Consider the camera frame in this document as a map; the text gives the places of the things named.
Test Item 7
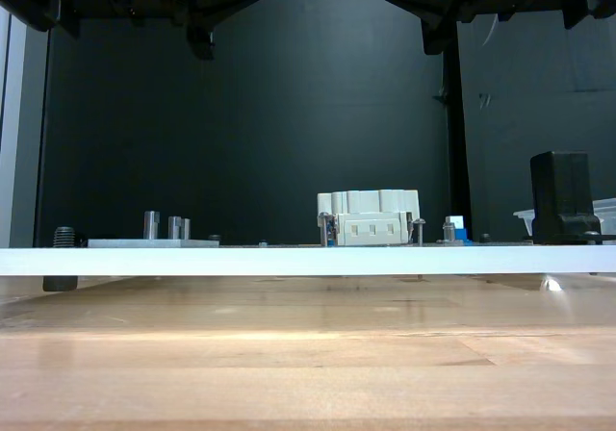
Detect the black wall pillar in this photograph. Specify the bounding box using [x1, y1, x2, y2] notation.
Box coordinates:
[441, 20, 475, 241]

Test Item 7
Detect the blue white small connector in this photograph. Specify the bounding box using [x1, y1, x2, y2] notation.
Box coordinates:
[441, 215, 470, 245]

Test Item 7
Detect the black screw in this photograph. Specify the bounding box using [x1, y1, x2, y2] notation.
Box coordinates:
[53, 226, 78, 249]

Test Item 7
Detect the white board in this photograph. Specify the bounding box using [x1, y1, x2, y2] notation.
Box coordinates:
[0, 243, 616, 277]

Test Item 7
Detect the black board foot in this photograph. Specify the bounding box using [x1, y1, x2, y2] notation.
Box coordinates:
[41, 275, 79, 292]

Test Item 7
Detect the grey metal plate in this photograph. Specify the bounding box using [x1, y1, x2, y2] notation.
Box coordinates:
[87, 238, 221, 250]

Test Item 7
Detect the black connector socket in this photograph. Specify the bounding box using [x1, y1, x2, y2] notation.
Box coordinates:
[524, 150, 605, 246]

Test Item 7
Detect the beige connector hub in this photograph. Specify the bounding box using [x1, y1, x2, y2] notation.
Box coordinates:
[316, 189, 428, 248]

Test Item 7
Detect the clear plastic tub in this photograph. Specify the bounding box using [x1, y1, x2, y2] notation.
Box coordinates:
[512, 197, 616, 238]

